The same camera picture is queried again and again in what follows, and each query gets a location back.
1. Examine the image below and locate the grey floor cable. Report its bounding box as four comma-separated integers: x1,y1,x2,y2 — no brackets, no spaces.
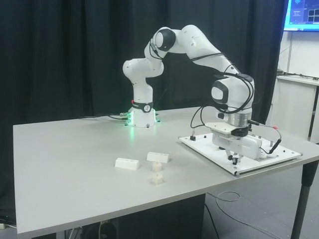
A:
215,190,297,239

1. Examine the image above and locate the white cabinet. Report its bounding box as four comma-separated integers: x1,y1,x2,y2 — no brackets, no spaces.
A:
270,74,319,144

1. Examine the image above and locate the dark grey table leg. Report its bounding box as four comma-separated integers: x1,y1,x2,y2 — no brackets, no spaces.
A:
291,155,315,239

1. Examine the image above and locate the black base cable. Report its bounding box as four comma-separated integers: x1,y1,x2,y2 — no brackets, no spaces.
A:
84,113,131,121

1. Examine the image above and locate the thin black cable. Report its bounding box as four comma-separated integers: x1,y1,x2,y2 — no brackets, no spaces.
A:
277,70,319,82

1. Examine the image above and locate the blue screen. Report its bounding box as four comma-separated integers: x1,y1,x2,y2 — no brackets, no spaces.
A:
284,0,319,32

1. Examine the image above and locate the black curtain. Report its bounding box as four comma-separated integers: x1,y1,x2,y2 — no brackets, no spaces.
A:
0,0,287,217

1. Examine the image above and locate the silver wrist ring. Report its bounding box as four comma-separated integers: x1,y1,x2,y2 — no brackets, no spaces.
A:
228,113,251,126

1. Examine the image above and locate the black floor cable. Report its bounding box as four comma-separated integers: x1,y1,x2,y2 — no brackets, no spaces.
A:
203,206,219,239

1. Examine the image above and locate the flat white mounting plate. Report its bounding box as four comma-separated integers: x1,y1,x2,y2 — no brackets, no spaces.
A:
206,122,236,133

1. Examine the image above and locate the thin black rod on wire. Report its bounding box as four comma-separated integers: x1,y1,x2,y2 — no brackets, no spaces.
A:
249,120,283,154

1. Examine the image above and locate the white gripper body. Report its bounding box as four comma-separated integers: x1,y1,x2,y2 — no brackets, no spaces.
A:
211,129,263,160

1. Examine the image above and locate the long white holder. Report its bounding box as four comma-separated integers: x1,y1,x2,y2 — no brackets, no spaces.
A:
114,157,141,171
147,151,171,164

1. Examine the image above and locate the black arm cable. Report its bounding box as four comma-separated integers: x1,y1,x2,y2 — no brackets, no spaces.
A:
190,53,255,130

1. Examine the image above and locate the white task board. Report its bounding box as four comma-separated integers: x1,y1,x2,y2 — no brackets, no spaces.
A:
176,129,304,177

